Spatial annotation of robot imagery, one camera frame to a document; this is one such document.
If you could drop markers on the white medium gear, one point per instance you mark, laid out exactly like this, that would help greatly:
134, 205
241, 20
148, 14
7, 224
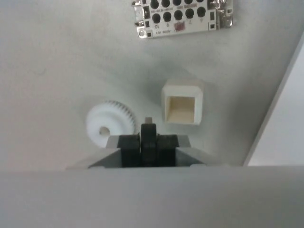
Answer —
111, 118

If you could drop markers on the white square holder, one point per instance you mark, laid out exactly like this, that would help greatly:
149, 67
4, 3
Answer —
183, 92

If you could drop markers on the white multi-pin plug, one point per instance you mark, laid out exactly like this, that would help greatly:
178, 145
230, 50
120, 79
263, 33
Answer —
180, 28

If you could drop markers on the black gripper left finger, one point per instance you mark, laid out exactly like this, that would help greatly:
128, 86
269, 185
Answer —
129, 147

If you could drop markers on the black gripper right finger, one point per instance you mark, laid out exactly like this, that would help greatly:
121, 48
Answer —
166, 147

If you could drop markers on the black USB plug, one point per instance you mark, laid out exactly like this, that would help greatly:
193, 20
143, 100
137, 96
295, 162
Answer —
149, 137

